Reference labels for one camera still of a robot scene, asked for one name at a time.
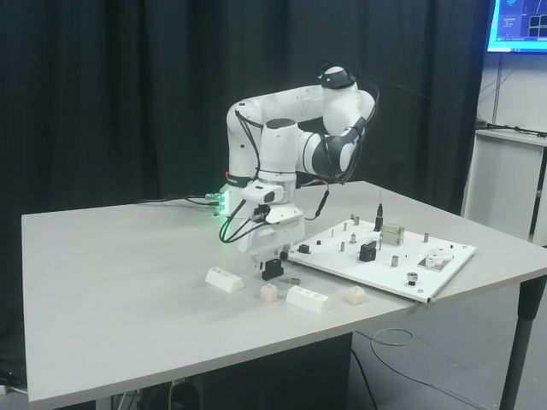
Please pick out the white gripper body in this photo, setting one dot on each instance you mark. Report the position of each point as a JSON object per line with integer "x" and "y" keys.
{"x": 269, "y": 239}

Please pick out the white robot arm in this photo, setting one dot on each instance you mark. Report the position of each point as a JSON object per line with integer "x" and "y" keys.
{"x": 337, "y": 111}

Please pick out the black D-SUB plug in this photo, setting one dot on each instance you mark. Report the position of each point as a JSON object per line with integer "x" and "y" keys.
{"x": 366, "y": 253}
{"x": 273, "y": 272}

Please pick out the small white cube holder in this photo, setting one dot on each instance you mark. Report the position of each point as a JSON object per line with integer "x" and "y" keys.
{"x": 269, "y": 294}
{"x": 356, "y": 296}

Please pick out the long white peg holder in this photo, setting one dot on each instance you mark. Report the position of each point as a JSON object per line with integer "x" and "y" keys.
{"x": 224, "y": 279}
{"x": 308, "y": 299}

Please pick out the dark metal bolt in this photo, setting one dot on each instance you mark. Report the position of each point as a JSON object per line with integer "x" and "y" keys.
{"x": 354, "y": 221}

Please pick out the white task board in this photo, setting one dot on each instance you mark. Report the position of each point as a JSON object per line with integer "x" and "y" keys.
{"x": 384, "y": 273}

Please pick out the beige metal connector housing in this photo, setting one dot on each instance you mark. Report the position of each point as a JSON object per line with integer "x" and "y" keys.
{"x": 392, "y": 237}

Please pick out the metal BNC plug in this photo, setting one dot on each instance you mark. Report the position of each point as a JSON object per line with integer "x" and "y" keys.
{"x": 411, "y": 277}

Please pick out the white small gear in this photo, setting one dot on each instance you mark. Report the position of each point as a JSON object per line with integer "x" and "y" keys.
{"x": 431, "y": 260}

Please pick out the white medium gear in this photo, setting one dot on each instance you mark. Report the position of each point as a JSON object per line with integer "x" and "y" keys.
{"x": 439, "y": 260}

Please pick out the white large gear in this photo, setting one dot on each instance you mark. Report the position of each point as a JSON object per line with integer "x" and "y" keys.
{"x": 448, "y": 253}

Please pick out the black curtain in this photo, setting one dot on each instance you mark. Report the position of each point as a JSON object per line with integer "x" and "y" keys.
{"x": 128, "y": 85}

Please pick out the white cabinet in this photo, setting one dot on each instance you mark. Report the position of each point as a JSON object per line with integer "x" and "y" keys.
{"x": 504, "y": 183}

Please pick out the dark metal table leg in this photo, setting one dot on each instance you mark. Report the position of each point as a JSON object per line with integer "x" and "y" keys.
{"x": 519, "y": 341}

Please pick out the white power strip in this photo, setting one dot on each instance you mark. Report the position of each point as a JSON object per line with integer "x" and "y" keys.
{"x": 5, "y": 388}

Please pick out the blue screen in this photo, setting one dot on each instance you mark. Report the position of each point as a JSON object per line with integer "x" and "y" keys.
{"x": 517, "y": 25}

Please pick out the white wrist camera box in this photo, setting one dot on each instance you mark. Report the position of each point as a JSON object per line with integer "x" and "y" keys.
{"x": 262, "y": 193}

